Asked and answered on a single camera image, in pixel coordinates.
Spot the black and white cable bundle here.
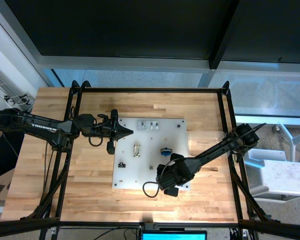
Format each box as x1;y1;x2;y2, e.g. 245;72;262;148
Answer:
3;93;35;106

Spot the white board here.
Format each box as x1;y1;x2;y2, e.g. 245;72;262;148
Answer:
111;117;192;191

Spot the black table-level camera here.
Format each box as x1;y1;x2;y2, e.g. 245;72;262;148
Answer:
142;219;155;231

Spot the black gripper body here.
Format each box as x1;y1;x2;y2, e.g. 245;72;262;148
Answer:
99;109;121;155
156;163;194;198

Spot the clear metal bar block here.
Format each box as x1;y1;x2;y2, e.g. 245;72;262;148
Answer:
136;119;160;131

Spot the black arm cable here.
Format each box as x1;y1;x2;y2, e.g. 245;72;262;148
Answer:
142;181;160;199
88;132;104;148

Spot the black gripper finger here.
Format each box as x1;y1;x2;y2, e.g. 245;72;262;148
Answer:
118;119;135;133
116;132;135;144

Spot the brown cardboard box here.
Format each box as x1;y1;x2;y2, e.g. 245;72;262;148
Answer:
0;167;16;201

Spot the white metal chair frame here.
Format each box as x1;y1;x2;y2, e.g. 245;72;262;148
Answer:
272;122;300;162

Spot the grey connector housing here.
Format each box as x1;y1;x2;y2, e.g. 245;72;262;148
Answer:
132;144;143;159

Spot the white step stool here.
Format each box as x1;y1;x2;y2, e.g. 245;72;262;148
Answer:
244;147;300;204

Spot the black metal frame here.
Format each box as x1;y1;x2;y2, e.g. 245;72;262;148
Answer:
0;79;300;240

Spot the blue laptop screen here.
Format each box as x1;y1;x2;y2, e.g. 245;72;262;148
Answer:
139;230;208;240

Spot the clear plastic tub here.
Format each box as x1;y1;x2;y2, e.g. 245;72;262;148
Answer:
187;131;229;158

